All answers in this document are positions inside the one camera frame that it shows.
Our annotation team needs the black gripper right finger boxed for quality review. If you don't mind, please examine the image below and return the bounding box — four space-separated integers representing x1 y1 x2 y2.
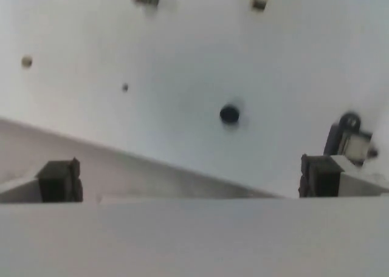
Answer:
299 153 389 198

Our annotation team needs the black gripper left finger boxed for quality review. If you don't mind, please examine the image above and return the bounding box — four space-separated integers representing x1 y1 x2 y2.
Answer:
0 157 84 203

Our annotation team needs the white task board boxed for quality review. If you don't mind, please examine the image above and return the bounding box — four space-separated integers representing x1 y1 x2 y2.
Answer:
0 0 389 199

